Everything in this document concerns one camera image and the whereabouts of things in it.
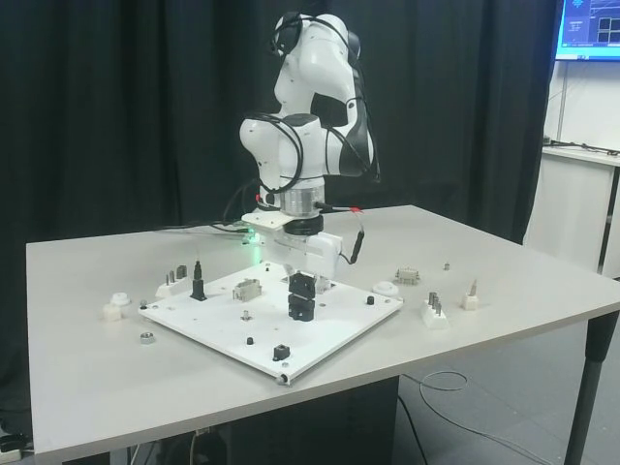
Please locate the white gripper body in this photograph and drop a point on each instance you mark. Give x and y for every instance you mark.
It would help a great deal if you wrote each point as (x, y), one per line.
(315, 252)

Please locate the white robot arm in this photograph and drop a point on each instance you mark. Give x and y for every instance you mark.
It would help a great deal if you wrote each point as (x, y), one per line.
(305, 72)

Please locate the white large gear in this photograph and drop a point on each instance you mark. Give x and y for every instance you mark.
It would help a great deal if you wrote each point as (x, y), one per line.
(387, 288)

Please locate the beige waterproof plug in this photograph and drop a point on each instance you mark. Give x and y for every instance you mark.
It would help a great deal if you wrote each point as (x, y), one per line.
(407, 276)

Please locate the black Ethernet plug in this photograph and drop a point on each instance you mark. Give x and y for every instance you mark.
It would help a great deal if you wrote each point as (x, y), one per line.
(198, 281)

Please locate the white task board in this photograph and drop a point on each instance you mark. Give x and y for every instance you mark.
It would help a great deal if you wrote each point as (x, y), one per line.
(218, 339)

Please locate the metal large square peg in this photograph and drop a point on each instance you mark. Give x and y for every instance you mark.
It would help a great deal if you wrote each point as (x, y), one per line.
(182, 272)

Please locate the metal large round peg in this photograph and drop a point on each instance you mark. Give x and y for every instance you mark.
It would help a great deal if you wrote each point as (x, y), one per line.
(431, 299)

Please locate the white round peg holder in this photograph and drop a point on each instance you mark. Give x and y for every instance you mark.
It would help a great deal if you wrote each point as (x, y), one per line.
(434, 319)

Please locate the white square peg holder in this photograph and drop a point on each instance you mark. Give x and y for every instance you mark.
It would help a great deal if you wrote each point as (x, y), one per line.
(169, 289)

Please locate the small white plug holder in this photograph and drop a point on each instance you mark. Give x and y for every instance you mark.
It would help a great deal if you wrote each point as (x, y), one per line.
(470, 301)

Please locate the metal USB plug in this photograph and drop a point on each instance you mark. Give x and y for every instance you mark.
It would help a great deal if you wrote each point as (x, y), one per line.
(474, 287)

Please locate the metal hex nut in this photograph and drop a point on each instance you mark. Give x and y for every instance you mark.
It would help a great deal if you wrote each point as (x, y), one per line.
(147, 337)

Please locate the white medium gear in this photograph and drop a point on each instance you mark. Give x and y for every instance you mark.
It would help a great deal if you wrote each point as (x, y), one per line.
(120, 298)

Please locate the cream square holder block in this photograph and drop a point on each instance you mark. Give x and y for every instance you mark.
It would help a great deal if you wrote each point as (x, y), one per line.
(112, 312)

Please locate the black curtain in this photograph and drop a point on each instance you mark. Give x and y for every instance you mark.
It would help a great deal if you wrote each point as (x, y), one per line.
(97, 97)

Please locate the dark table leg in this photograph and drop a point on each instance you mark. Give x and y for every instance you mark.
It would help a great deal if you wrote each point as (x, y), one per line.
(588, 387)

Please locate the blue screen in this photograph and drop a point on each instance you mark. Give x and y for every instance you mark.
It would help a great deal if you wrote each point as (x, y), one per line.
(588, 29)

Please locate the flat white mount plate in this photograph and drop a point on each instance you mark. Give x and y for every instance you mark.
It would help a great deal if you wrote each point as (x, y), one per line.
(265, 222)

